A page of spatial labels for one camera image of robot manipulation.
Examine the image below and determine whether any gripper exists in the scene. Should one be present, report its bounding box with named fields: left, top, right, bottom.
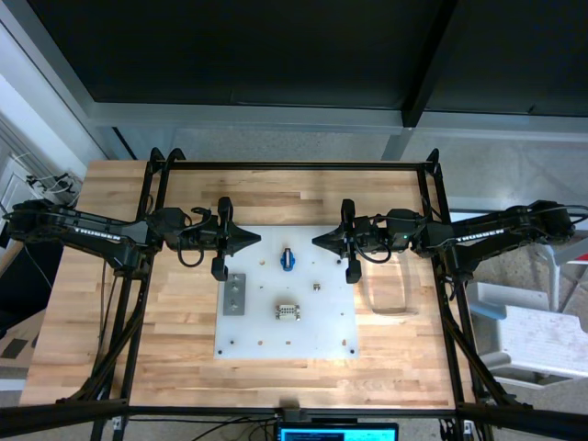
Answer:
left=311, top=198, right=390, bottom=286
left=196, top=196, right=262, bottom=283

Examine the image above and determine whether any grey metal plate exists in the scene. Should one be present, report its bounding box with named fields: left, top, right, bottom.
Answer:
left=222, top=273, right=247, bottom=317

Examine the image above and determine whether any clear plastic tub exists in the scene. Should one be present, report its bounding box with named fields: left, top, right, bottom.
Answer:
left=361, top=254, right=420, bottom=318

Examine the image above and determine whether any white board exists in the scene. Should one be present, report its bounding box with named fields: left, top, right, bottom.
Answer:
left=213, top=223, right=360, bottom=360

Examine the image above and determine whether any laptop screen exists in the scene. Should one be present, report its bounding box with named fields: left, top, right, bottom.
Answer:
left=274, top=422, right=400, bottom=441

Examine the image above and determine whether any white metal stand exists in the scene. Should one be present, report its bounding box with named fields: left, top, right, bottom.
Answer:
left=532, top=238, right=588, bottom=318

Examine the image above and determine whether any black bulky object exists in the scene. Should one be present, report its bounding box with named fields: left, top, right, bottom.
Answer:
left=0, top=241, right=65, bottom=325

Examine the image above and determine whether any white plastic step stool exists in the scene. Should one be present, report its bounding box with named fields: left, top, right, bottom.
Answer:
left=468, top=280, right=588, bottom=391

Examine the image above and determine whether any cardboard box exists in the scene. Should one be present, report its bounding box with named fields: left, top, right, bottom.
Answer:
left=0, top=307, right=47, bottom=369

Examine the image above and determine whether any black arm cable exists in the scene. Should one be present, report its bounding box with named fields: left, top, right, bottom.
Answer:
left=175, top=206, right=213, bottom=269
left=365, top=213, right=394, bottom=266

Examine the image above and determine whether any black metal frame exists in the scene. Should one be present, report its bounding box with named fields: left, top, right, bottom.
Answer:
left=0, top=146, right=588, bottom=441

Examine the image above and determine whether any grey metal wall frame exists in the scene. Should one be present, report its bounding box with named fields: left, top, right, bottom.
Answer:
left=0, top=0, right=588, bottom=162

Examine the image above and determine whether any black vertical post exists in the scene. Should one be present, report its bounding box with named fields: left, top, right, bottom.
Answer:
left=401, top=0, right=459, bottom=129

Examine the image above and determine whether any white power strip with cables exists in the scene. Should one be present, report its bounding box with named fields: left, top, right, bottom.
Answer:
left=23, top=170, right=80, bottom=197

